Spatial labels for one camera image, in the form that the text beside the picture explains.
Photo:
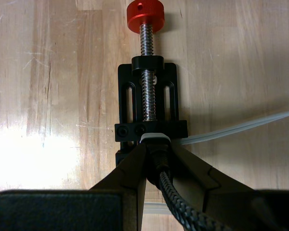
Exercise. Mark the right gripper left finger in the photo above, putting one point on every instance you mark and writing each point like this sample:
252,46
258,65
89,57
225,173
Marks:
62,211

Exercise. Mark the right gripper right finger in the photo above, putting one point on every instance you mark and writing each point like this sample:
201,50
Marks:
250,211

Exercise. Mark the black clamp with red knob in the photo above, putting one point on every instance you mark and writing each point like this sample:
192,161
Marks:
159,127

